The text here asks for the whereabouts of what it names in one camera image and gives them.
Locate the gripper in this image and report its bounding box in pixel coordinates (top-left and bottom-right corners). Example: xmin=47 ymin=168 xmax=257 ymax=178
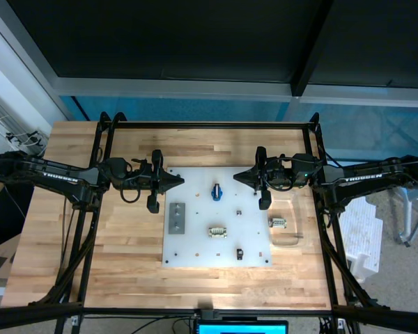
xmin=233 ymin=146 xmax=294 ymax=211
xmin=132 ymin=149 xmax=185 ymax=214

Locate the clear plastic tub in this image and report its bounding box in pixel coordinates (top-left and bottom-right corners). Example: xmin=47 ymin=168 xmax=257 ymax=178
xmin=267 ymin=196 xmax=306 ymax=248

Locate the grey metal plate with pegs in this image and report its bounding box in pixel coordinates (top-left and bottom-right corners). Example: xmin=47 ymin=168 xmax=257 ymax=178
xmin=167 ymin=202 xmax=187 ymax=236

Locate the white foam packaging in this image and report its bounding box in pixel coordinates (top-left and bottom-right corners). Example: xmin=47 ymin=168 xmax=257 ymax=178
xmin=339 ymin=200 xmax=384 ymax=285

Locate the white taskboard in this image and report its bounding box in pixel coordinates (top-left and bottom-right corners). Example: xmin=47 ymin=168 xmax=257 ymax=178
xmin=162 ymin=166 xmax=273 ymax=268

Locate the blue plug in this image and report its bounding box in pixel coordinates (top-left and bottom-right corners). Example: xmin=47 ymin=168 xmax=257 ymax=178
xmin=209 ymin=183 xmax=224 ymax=202

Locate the silver metal stand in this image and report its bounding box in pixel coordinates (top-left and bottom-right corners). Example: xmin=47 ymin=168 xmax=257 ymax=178
xmin=389 ymin=189 xmax=418 ymax=248

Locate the black case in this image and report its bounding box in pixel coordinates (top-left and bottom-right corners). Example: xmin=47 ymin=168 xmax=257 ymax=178
xmin=0 ymin=180 xmax=34 ymax=257

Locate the beige HAN10E base socket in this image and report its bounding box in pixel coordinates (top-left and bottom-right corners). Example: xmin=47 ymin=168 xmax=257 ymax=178
xmin=208 ymin=225 xmax=229 ymax=239

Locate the brown cardboard box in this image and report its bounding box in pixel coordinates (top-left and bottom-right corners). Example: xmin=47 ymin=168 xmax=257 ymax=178
xmin=0 ymin=232 xmax=22 ymax=279

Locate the black aluminium frame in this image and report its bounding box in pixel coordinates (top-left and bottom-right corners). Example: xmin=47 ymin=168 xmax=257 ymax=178
xmin=0 ymin=111 xmax=418 ymax=334

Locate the white cable bundle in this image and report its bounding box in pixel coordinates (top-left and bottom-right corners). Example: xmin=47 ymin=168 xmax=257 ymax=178
xmin=5 ymin=130 xmax=45 ymax=147

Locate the blue laptop screen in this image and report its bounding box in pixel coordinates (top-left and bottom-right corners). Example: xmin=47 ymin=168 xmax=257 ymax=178
xmin=194 ymin=319 xmax=289 ymax=334

